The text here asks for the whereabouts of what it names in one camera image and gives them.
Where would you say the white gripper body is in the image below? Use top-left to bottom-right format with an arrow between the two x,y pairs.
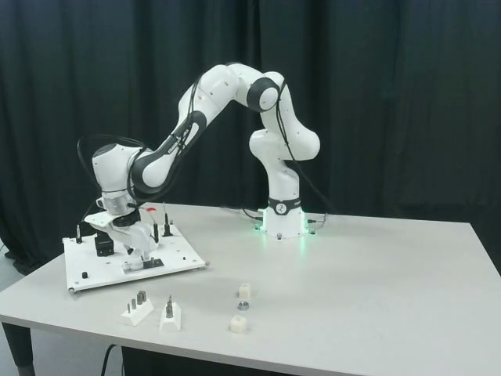
106,222 -> 159,255

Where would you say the thin black rod red tag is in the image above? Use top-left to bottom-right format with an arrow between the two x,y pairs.
145,206 -> 161,244

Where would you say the black D-SUB plug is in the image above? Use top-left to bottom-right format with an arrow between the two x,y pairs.
93,230 -> 116,259

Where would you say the black USB plug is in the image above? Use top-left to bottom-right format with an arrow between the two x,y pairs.
162,202 -> 174,238

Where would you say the flat white mounting plate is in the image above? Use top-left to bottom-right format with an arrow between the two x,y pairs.
84,213 -> 118,229

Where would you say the white task board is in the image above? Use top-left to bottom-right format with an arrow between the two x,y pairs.
63,223 -> 210,293

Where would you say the white square peg holder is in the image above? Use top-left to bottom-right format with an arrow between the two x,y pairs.
118,301 -> 154,327

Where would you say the white round peg holder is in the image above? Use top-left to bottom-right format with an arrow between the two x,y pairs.
159,304 -> 183,332

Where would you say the black under-table cabinet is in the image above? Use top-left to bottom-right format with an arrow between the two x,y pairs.
121,346 -> 283,376

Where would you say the black table leg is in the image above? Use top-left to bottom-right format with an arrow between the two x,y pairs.
2,321 -> 33,376

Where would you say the black curtain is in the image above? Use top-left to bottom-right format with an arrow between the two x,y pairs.
0,0 -> 501,271

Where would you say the black base cable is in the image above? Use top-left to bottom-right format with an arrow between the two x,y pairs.
221,205 -> 271,223

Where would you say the black hanging cable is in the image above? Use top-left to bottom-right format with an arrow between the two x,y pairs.
101,343 -> 123,376

